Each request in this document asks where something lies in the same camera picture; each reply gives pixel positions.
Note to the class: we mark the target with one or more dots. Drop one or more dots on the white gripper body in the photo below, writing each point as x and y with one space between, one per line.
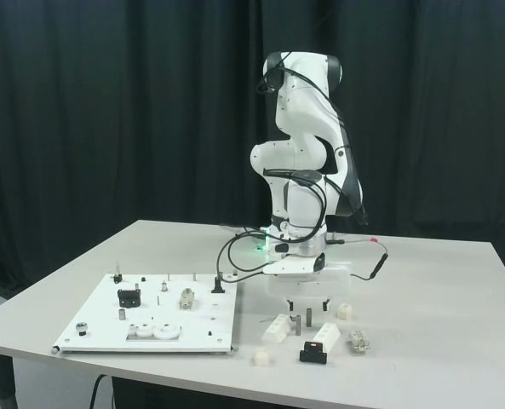
307 286

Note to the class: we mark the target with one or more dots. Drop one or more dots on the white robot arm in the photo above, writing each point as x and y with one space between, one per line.
296 200

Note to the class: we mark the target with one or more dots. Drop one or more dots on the long white peg holder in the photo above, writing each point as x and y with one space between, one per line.
275 328
325 336

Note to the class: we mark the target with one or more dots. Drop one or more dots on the metal round peg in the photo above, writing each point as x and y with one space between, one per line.
120 315

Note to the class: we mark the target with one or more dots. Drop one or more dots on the small white holder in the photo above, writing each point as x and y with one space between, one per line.
262 357
346 311

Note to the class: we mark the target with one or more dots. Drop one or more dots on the grey multi-pin connector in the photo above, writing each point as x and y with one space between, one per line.
186 298
356 341

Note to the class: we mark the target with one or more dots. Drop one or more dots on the black plug block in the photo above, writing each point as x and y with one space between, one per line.
313 352

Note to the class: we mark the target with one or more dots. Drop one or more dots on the black USB plug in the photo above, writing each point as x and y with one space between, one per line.
218 287

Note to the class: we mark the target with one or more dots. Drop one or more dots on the white large gear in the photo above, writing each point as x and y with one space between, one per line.
167 331

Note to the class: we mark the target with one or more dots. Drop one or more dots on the small metal waterproof plug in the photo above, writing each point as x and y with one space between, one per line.
164 286

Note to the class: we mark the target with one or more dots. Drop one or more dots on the white medium gear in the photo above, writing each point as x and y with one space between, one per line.
145 330

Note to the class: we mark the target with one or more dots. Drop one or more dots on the white small gear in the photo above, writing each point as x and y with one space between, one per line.
131 329

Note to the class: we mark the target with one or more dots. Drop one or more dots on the black D-SUB plug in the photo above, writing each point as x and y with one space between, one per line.
128 297

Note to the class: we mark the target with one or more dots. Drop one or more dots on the black plug with metal pin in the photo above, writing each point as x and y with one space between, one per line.
117 279

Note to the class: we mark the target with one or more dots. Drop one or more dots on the white task board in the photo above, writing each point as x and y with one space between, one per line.
99 317

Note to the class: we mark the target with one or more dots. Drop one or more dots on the metal BNC plug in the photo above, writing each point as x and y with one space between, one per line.
82 328

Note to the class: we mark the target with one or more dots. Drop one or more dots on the black curtain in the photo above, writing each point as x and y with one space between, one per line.
107 106

